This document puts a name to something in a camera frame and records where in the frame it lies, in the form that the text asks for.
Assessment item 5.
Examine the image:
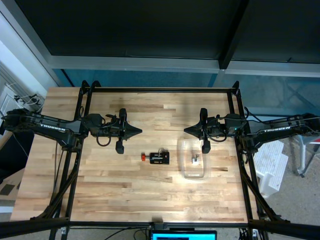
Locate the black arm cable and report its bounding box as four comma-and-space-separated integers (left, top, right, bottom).
96, 128, 112, 147
207, 114, 227, 142

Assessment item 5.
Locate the black clamp hub red knob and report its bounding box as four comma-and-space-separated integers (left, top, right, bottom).
141, 149, 171, 166

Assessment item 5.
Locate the white and black cable bundle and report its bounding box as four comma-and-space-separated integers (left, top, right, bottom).
12, 93, 42, 107

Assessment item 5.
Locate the blue laptop screen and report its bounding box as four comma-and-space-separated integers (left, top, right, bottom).
149, 230, 218, 240

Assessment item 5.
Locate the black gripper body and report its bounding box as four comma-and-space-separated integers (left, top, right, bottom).
199, 107, 222, 154
104, 108, 127, 154

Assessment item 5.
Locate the black metal frame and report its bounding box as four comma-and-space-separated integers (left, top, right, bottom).
0, 79, 320, 240

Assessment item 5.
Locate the clear plastic tub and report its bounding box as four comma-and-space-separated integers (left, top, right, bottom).
176, 139, 212, 181

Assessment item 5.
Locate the white foam block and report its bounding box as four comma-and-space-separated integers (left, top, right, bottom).
253, 141, 289, 200

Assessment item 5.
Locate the black table-edge camera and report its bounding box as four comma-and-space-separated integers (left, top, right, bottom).
149, 216, 168, 230

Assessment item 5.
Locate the brown cardboard box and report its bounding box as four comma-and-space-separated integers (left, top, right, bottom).
0, 167, 26, 201

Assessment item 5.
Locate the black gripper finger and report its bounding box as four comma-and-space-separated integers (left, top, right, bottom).
183, 130, 202, 141
124, 130, 143, 142
124, 120, 143, 132
183, 120, 202, 132

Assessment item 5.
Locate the metal chair frame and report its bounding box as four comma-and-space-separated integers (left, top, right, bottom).
282, 122, 320, 179

